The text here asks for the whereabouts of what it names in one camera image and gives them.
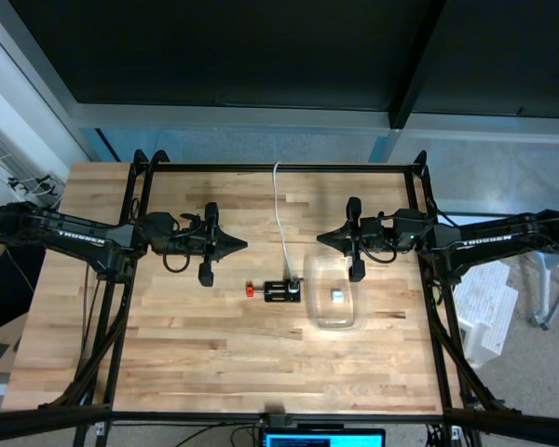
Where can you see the black clamp with red knob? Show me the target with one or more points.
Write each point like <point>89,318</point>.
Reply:
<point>275,292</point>

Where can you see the small white cube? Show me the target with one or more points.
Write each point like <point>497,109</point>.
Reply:
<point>337,295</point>

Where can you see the cardboard box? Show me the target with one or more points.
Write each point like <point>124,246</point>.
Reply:
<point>0,335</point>

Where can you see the clear plastic container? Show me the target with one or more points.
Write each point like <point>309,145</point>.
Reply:
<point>316,302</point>

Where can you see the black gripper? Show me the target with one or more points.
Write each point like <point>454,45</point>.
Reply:
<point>356,237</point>
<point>209,242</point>

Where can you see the grey metal chair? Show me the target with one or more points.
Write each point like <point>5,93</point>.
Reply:
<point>546,279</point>

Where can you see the small black camera box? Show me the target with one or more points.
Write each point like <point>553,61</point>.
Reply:
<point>276,418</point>

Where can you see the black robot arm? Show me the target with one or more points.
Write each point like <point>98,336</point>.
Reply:
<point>74,233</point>
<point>494,239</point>

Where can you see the black metal frame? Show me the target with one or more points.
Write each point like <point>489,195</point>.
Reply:
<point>46,419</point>

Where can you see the screen with blue edge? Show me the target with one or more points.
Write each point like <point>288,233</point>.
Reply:
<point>321,440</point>

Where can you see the white receptacle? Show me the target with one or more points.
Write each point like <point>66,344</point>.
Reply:
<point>291,290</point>

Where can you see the white step stool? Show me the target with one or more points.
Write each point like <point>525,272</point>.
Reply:
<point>484,316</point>

